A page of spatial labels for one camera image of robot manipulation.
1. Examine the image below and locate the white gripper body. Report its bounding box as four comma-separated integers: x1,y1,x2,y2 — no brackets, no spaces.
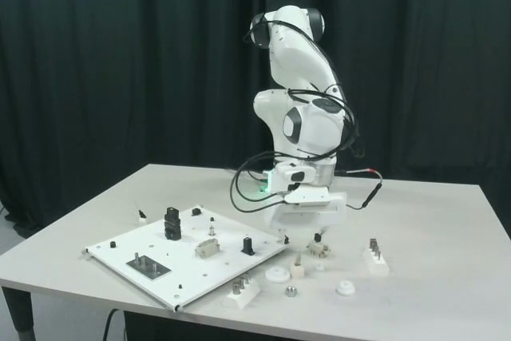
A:
266,192,347,232

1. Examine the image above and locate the beige waterproof plug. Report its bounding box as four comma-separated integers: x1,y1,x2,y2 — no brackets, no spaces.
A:
306,241,331,259

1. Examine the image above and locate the white large gear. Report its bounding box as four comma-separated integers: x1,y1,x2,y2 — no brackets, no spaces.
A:
265,266,290,284

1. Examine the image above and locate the black USB plug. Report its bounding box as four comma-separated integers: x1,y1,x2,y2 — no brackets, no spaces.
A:
240,236,257,258

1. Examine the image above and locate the white medium gear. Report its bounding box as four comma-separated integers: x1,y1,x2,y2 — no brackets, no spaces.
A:
335,278,357,299

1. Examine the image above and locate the white square peg holder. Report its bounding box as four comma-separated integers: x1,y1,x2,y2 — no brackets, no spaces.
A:
360,248,390,279

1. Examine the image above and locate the white round peg holder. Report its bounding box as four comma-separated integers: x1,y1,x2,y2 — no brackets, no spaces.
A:
224,281,261,311

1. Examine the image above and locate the black D-SUB plug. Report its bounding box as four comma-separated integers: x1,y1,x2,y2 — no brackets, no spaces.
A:
162,206,183,240

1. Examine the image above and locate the white task board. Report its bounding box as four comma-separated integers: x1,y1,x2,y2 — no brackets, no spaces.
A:
81,204,291,313

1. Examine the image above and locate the black curtain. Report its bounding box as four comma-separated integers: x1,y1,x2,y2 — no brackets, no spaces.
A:
0,0,511,234

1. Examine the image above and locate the black table leg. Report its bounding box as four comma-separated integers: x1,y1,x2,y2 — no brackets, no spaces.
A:
0,285,34,341

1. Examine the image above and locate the thin black rod on wire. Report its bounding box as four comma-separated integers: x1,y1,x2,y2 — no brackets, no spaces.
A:
334,166,384,211

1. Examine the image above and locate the black looped cable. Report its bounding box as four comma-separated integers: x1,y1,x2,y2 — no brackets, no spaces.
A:
228,150,289,215

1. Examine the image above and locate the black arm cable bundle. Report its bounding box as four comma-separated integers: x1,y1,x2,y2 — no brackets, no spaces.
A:
244,16,366,159

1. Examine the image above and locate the black cable under table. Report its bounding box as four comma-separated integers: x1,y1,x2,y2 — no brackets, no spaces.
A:
103,307,121,341

